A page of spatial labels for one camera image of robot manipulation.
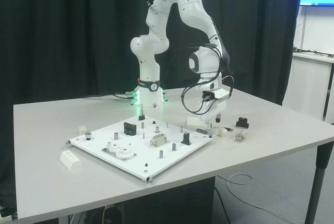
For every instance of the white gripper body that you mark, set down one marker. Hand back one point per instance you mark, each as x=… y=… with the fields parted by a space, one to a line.
x=211 y=109

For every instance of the metal square peg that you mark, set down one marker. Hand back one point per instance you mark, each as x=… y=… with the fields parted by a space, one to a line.
x=173 y=146

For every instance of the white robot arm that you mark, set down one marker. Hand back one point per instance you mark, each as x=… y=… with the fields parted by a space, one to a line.
x=154 y=25

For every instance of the white peg holder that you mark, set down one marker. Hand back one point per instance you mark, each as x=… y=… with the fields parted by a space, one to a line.
x=71 y=159
x=193 y=121

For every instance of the small metal peg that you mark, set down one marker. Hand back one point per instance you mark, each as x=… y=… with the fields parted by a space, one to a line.
x=143 y=125

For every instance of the wide metal round peg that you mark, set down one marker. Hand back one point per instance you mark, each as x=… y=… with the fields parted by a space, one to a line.
x=115 y=135

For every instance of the small white holder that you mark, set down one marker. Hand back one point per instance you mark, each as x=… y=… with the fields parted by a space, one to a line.
x=81 y=129
x=222 y=132

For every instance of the black D-SUB plug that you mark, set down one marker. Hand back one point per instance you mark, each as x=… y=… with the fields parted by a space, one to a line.
x=242 y=122

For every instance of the small black plug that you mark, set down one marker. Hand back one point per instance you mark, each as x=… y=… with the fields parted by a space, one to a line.
x=141 y=117

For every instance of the white task board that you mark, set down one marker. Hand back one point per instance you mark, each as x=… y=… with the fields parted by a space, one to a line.
x=135 y=153

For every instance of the white large gear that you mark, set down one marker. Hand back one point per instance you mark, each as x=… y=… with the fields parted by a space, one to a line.
x=124 y=154

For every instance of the white cabinet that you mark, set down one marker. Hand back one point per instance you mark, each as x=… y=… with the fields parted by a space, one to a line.
x=305 y=85

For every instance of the black box under table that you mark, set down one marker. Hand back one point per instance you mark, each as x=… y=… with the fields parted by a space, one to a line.
x=156 y=203

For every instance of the white medium gear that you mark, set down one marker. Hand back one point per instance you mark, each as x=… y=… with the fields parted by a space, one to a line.
x=111 y=148

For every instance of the dark table leg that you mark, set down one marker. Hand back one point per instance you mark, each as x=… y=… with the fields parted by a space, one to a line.
x=314 y=187

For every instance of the metal BNC plug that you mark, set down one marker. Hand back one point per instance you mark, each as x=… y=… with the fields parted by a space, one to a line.
x=87 y=135

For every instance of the black curtain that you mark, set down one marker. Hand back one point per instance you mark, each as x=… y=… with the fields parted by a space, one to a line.
x=65 y=38

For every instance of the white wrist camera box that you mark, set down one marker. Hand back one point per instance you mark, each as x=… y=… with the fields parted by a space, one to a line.
x=221 y=95

